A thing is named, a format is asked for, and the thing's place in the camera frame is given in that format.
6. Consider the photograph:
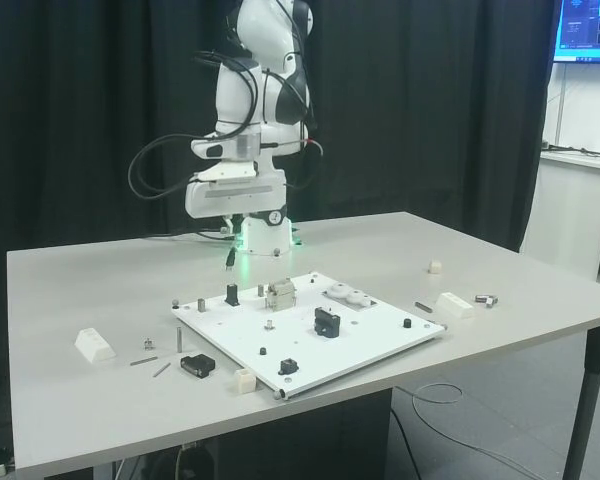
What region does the dark grey table leg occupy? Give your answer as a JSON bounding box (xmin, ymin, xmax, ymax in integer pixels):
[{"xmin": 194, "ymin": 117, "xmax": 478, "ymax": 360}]
[{"xmin": 561, "ymin": 319, "xmax": 600, "ymax": 480}]

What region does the black D-SUB plug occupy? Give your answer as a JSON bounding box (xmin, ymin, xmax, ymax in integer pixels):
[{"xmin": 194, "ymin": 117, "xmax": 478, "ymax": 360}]
[{"xmin": 179, "ymin": 354, "xmax": 217, "ymax": 376}]

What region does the white cabinet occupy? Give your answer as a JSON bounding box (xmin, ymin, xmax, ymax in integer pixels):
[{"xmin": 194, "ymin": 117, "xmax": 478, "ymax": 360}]
[{"xmin": 521, "ymin": 146, "xmax": 600, "ymax": 290}]

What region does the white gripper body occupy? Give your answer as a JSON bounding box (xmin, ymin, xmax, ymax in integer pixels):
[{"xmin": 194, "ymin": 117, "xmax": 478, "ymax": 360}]
[{"xmin": 183, "ymin": 169, "xmax": 289, "ymax": 220}]

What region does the white sloped peg holder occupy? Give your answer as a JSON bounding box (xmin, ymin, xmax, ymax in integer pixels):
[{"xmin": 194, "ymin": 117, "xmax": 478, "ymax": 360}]
[
  {"xmin": 435, "ymin": 291, "xmax": 477, "ymax": 320},
  {"xmin": 74, "ymin": 326, "xmax": 118, "ymax": 362}
]

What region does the grey floor cable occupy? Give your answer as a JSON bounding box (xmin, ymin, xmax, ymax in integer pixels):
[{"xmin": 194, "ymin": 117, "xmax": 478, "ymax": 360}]
[{"xmin": 391, "ymin": 382, "xmax": 600, "ymax": 480}]

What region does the blue monitor screen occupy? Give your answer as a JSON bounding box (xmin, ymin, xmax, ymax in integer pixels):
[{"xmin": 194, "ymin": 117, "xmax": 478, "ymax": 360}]
[{"xmin": 551, "ymin": 0, "xmax": 600, "ymax": 64}]

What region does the white task board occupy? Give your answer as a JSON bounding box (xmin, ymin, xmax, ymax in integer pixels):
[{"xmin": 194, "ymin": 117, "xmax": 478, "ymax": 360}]
[{"xmin": 169, "ymin": 271, "xmax": 449, "ymax": 402}]

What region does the black looped gripper cable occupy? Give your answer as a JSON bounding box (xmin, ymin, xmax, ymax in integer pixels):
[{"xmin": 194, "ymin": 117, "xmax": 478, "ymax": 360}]
[{"xmin": 131, "ymin": 133, "xmax": 222, "ymax": 199}]

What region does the black curtain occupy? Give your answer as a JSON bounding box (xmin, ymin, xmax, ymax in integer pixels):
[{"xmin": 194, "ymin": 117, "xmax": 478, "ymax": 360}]
[{"xmin": 0, "ymin": 0, "xmax": 567, "ymax": 441}]

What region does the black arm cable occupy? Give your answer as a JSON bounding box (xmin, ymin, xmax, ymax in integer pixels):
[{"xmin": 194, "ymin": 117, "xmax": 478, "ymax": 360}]
[{"xmin": 194, "ymin": 48, "xmax": 262, "ymax": 131}]

